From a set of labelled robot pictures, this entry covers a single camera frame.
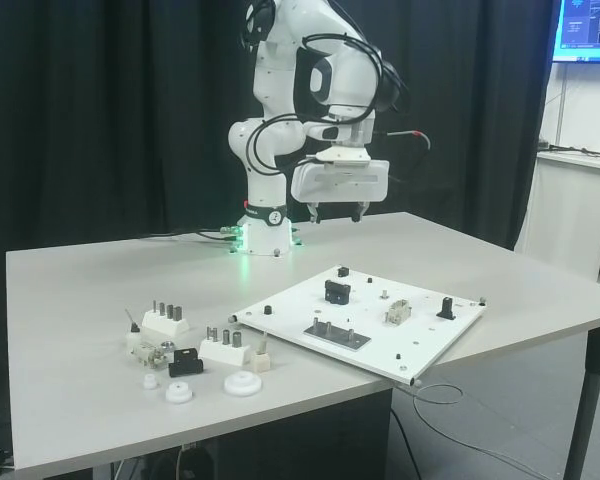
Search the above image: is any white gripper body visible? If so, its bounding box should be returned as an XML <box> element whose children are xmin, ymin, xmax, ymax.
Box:
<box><xmin>290</xmin><ymin>158</ymin><xmax>392</xmax><ymax>205</ymax></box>

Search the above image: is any white task board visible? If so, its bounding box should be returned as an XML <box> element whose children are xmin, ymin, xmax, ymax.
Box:
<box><xmin>228</xmin><ymin>263</ymin><xmax>488</xmax><ymax>387</ymax></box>

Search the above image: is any white round peg holder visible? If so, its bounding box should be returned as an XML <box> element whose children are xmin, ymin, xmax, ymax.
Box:
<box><xmin>199</xmin><ymin>337</ymin><xmax>250</xmax><ymax>365</ymax></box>

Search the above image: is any white large gear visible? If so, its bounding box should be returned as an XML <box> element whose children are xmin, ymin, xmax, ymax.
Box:
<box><xmin>223</xmin><ymin>371</ymin><xmax>263</xmax><ymax>399</ymax></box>

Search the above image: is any white square peg holder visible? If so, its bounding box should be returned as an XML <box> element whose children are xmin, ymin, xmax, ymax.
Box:
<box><xmin>141</xmin><ymin>308</ymin><xmax>191</xmax><ymax>342</ymax></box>

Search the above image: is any black D-SUB plug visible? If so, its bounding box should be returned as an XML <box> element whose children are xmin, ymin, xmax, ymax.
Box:
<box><xmin>168</xmin><ymin>348</ymin><xmax>208</xmax><ymax>379</ymax></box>

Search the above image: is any white cabinet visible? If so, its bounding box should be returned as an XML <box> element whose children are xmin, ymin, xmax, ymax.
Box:
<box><xmin>517</xmin><ymin>149</ymin><xmax>600</xmax><ymax>290</ymax></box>

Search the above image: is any black box under table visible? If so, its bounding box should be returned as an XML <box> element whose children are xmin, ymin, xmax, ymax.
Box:
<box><xmin>110</xmin><ymin>387</ymin><xmax>395</xmax><ymax>480</ymax></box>

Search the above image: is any white medium gear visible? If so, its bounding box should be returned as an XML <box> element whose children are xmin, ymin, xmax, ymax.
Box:
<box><xmin>165</xmin><ymin>381</ymin><xmax>194</xmax><ymax>404</ymax></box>

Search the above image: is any black curtain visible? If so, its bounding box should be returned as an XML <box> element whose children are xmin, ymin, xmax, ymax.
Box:
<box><xmin>0</xmin><ymin>0</ymin><xmax>559</xmax><ymax>454</ymax></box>

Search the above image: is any blue screen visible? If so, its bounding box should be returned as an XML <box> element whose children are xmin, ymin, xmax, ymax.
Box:
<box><xmin>551</xmin><ymin>0</ymin><xmax>600</xmax><ymax>65</ymax></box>

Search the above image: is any black table leg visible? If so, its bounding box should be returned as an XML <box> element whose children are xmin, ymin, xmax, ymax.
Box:
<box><xmin>563</xmin><ymin>327</ymin><xmax>600</xmax><ymax>480</ymax></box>

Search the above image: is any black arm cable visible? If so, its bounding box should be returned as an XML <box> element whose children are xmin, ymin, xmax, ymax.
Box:
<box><xmin>245</xmin><ymin>113</ymin><xmax>311</xmax><ymax>174</ymax></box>
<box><xmin>299</xmin><ymin>32</ymin><xmax>412</xmax><ymax>109</ymax></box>

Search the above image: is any black base cable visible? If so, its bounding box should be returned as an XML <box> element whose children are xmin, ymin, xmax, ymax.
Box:
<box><xmin>147</xmin><ymin>226</ymin><xmax>242</xmax><ymax>243</ymax></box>

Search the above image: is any black cable on cabinet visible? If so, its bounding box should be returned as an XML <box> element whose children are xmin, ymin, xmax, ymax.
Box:
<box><xmin>538</xmin><ymin>141</ymin><xmax>600</xmax><ymax>163</ymax></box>

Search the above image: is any black floor cable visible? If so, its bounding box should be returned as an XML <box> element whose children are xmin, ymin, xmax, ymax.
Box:
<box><xmin>390</xmin><ymin>399</ymin><xmax>434</xmax><ymax>480</ymax></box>

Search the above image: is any thin grey cable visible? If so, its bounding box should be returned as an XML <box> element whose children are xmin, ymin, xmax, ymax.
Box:
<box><xmin>404</xmin><ymin>382</ymin><xmax>570</xmax><ymax>452</ymax></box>

